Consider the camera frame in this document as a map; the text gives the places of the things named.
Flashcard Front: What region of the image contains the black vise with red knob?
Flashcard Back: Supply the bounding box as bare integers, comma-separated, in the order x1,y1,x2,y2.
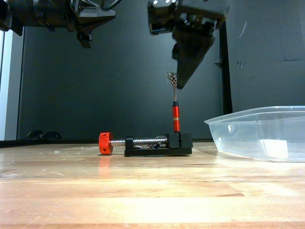
99,131,193,157

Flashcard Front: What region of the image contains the small white block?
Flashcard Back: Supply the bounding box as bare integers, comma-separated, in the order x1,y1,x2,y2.
261,139,289,158

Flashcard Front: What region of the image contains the clear plastic tub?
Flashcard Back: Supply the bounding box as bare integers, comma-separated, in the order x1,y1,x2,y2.
204,106,305,163

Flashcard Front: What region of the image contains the red RCA plug braided cable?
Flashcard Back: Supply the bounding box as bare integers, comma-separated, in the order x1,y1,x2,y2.
165,70,181,119

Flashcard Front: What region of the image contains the red RCA socket braided cable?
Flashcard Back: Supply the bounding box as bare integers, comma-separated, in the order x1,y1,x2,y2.
153,118,181,149

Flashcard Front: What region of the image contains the black frame clamp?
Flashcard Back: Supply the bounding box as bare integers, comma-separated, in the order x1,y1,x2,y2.
26,130,44,140
41,130,63,140

